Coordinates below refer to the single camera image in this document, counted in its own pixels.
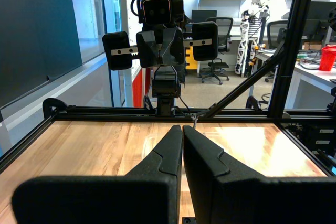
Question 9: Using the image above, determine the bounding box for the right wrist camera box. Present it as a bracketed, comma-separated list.
[141, 0, 173, 25]

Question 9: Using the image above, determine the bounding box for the white lattice robot stand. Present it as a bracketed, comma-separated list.
[234, 0, 271, 78]

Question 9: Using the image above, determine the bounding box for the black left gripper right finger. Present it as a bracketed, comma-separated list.
[182, 125, 336, 224]

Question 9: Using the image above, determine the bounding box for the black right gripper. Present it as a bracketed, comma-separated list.
[102, 21, 219, 71]

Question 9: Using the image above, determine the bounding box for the black computer monitor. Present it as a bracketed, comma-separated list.
[301, 0, 336, 45]
[191, 9, 218, 25]

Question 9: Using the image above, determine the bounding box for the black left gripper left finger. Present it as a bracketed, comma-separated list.
[11, 125, 183, 224]

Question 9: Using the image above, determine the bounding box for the black right arm cable loop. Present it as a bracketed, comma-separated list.
[130, 0, 148, 18]

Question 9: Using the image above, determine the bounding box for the black office chair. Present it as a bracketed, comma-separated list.
[264, 20, 289, 83]
[201, 16, 234, 86]

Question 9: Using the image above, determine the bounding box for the yellow cabinet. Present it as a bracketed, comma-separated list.
[185, 46, 198, 70]

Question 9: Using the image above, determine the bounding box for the black aluminium frame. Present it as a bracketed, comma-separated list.
[0, 0, 336, 180]

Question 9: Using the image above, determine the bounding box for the red plastic cup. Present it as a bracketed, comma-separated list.
[319, 45, 336, 72]

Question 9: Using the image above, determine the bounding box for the cardboard box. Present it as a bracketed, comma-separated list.
[304, 42, 323, 51]

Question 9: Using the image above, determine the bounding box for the black curved frame bracket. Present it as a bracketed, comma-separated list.
[42, 97, 68, 120]
[246, 95, 262, 110]

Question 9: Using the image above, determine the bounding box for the black controller box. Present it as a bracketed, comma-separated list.
[285, 123, 336, 156]

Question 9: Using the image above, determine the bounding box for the white desk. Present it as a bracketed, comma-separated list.
[256, 49, 336, 111]

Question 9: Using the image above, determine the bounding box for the red cabinet panel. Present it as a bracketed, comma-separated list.
[132, 68, 152, 108]

